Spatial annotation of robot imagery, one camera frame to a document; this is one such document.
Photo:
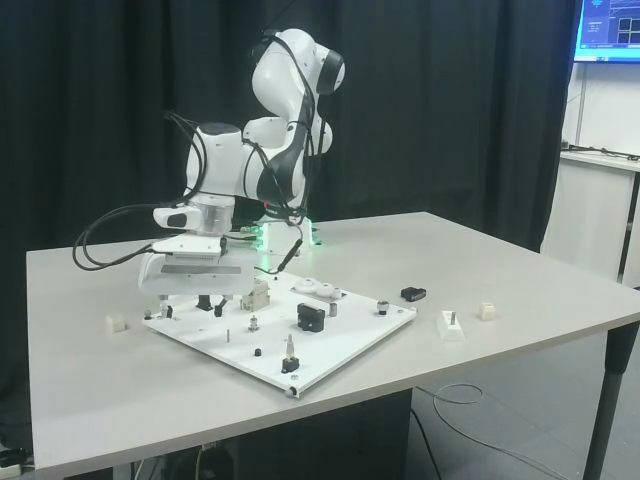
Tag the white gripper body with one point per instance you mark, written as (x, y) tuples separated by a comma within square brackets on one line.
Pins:
[(200, 280)]

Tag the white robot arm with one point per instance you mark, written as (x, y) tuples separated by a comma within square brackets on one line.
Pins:
[(280, 85)]

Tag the thick metal round peg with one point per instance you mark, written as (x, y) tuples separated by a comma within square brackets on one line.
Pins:
[(333, 308)]

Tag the round waterproof plug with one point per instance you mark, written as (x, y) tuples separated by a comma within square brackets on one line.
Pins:
[(383, 306)]

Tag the long white peg holder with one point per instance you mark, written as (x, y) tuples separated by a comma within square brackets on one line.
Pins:
[(454, 334)]

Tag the metal BNC plug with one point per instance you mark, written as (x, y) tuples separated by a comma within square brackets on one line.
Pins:
[(254, 324)]

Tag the flat white mounting plate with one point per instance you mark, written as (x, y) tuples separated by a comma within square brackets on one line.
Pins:
[(185, 246)]

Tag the small white cube holder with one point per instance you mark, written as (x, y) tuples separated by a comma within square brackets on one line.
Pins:
[(488, 311), (116, 323)]

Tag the white task board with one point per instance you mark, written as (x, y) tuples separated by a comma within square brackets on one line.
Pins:
[(240, 365)]

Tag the metal bolt with black base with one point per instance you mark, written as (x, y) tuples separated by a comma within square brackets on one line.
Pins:
[(289, 361)]

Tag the white large gear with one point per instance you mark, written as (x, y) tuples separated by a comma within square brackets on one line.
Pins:
[(305, 286)]

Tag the black D-SUB plug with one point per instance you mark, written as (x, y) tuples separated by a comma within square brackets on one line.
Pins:
[(310, 319)]

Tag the white medium gear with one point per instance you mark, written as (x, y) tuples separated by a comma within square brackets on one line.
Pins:
[(326, 290)]

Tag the small black plug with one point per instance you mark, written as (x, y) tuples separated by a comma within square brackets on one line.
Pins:
[(414, 294)]

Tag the black curtain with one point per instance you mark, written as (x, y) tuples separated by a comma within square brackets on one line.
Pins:
[(100, 100)]

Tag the grey table leg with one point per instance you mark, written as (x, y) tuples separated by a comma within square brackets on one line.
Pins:
[(607, 400)]

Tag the blue screen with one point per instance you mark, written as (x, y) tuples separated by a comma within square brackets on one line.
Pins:
[(607, 30)]

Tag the small white wrist camera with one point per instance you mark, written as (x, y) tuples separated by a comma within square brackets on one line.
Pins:
[(175, 218)]

